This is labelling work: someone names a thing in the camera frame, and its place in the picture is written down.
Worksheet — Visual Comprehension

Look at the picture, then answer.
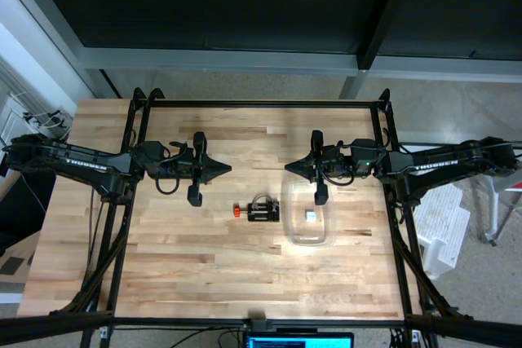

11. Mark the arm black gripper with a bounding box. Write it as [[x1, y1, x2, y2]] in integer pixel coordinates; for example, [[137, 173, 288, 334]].
[[170, 131, 232, 207], [284, 130, 352, 206]]

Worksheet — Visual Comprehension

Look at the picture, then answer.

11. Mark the black vise with orange knob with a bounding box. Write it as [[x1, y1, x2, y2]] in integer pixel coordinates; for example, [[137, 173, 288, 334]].
[[232, 200, 281, 223]]

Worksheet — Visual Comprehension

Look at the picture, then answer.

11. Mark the clear plastic tub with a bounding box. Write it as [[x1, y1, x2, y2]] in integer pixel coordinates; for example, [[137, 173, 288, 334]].
[[284, 179, 336, 248]]

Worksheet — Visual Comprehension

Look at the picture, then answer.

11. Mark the grey metal beam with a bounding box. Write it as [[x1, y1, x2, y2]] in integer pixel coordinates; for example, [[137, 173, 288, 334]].
[[79, 46, 522, 80]]

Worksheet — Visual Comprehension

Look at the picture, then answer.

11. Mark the white step stool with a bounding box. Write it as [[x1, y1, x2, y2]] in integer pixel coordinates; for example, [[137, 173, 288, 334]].
[[410, 183, 473, 282]]

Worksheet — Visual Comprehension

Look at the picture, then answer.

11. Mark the white power strip with plugs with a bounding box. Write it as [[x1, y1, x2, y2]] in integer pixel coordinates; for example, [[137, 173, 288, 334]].
[[22, 109, 73, 139]]

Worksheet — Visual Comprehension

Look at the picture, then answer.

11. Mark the laptop with blue screen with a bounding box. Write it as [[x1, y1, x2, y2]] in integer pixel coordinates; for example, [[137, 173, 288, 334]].
[[243, 331, 355, 348]]

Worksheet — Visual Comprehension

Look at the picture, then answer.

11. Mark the grey metal chair base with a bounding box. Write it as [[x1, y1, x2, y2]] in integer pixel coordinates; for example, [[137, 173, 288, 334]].
[[472, 148, 522, 248]]

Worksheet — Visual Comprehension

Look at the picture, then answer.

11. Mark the brown cardboard box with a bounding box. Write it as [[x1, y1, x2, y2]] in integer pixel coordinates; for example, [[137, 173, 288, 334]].
[[0, 229, 42, 284]]

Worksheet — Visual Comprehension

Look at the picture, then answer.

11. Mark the black cable loop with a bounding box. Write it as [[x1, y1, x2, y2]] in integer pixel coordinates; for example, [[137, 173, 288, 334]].
[[153, 140, 183, 195]]

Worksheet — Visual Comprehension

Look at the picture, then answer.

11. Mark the black metal frame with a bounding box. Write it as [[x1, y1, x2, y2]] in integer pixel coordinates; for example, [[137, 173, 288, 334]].
[[0, 86, 522, 348]]

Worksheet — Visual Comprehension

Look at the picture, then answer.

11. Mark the black table-level camera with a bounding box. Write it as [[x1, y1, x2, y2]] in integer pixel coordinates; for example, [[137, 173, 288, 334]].
[[246, 310, 269, 331]]

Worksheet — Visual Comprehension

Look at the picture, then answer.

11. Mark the black cable bundle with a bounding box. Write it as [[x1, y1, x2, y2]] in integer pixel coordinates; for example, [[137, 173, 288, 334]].
[[217, 326, 246, 348]]

